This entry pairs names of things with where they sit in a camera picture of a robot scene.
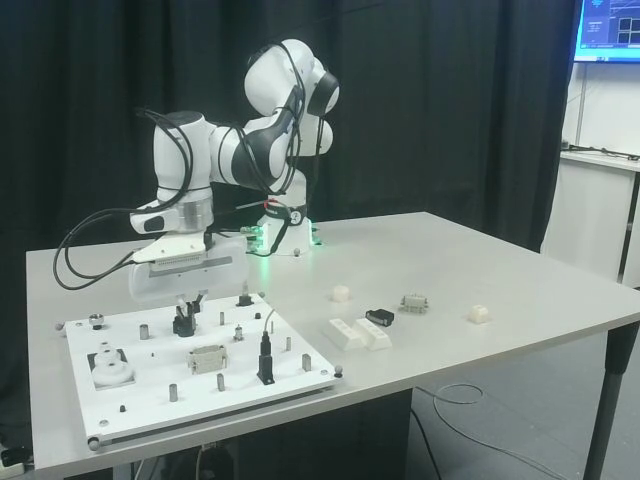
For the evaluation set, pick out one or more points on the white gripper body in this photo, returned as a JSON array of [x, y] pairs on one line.
[[225, 280]]

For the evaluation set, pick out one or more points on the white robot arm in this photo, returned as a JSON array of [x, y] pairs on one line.
[[180, 150]]

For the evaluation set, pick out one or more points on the metal round peg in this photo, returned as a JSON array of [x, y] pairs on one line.
[[143, 331], [173, 392]]

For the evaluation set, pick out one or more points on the long white peg holder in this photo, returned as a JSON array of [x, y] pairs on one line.
[[340, 334], [375, 337]]

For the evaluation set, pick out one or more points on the metal BNC plug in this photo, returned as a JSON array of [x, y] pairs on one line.
[[239, 333]]

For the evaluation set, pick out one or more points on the white small gear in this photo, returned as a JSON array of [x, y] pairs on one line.
[[105, 346]]

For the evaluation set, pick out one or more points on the white medium gear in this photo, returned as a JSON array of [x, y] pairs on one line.
[[108, 357]]

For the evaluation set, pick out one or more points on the white large gear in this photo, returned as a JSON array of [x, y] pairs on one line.
[[116, 376]]

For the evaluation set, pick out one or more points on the metal bolt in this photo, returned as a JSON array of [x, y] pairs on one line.
[[96, 319]]

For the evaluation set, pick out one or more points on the white task board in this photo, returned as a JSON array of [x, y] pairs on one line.
[[165, 420]]

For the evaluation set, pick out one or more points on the small white holder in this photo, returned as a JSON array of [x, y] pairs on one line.
[[479, 314], [341, 293]]

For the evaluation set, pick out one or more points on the black D-SUB plug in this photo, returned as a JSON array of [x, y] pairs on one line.
[[378, 317]]

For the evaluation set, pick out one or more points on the beige connector housing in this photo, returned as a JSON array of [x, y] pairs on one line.
[[412, 304]]

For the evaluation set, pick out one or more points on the black curtain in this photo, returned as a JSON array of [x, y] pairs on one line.
[[450, 100]]

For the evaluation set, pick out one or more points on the white cabinet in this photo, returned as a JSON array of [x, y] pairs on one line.
[[585, 220]]

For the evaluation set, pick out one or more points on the grey table leg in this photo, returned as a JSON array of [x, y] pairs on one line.
[[614, 400]]

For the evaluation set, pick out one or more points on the blue screen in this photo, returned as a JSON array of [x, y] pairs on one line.
[[607, 30]]

